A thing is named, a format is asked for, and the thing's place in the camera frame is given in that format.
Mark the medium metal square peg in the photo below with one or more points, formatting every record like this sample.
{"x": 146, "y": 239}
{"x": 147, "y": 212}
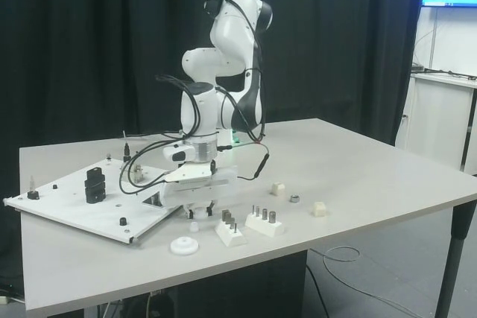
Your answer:
{"x": 231, "y": 222}

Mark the round metal BNC plug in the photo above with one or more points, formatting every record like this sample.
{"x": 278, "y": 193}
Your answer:
{"x": 295, "y": 198}

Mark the white large gear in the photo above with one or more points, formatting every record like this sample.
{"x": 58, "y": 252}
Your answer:
{"x": 184, "y": 247}

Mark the black curtain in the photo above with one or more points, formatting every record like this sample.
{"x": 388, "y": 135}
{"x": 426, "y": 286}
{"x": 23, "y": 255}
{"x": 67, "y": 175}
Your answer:
{"x": 112, "y": 35}

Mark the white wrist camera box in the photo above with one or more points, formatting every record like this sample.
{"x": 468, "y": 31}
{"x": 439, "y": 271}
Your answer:
{"x": 178, "y": 154}

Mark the small metal round peg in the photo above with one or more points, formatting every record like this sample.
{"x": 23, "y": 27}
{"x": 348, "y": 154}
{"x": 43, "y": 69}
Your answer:
{"x": 258, "y": 212}

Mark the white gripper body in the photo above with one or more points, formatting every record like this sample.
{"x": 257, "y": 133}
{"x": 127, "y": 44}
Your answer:
{"x": 201, "y": 191}

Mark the black plug with clear tip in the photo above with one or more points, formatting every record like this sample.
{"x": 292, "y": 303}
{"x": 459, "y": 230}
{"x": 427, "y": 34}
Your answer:
{"x": 33, "y": 193}

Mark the white square peg holder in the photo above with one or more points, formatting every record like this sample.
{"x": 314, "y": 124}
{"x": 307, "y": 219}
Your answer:
{"x": 231, "y": 236}

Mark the medium metal round peg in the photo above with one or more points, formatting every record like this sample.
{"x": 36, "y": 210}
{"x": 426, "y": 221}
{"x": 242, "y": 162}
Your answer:
{"x": 265, "y": 214}

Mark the small white holder block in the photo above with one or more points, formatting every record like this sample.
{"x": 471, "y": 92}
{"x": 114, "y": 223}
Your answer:
{"x": 278, "y": 189}
{"x": 320, "y": 209}

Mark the white task board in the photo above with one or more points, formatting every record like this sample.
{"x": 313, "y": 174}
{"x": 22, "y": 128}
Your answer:
{"x": 67, "y": 202}

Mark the large metal round peg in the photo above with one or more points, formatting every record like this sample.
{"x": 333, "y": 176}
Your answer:
{"x": 272, "y": 217}

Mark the black table leg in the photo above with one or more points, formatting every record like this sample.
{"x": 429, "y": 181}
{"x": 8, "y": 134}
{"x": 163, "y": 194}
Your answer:
{"x": 452, "y": 258}

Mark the large metal square peg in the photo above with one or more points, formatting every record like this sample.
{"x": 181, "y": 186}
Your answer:
{"x": 226, "y": 215}

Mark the black D-SUB plug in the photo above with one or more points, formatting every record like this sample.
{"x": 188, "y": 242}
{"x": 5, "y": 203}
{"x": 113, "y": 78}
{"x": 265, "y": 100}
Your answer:
{"x": 95, "y": 187}

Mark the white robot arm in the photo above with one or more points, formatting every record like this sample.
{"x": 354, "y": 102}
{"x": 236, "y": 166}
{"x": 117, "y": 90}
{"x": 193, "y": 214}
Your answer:
{"x": 231, "y": 53}

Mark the white round peg holder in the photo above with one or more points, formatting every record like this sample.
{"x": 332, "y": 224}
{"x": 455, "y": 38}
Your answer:
{"x": 265, "y": 225}

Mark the small metal square peg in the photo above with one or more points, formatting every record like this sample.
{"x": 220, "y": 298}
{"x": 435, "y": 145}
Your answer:
{"x": 236, "y": 228}

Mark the white cabinet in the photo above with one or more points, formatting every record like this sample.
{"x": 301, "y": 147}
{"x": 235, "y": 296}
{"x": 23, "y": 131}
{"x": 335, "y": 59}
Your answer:
{"x": 439, "y": 120}

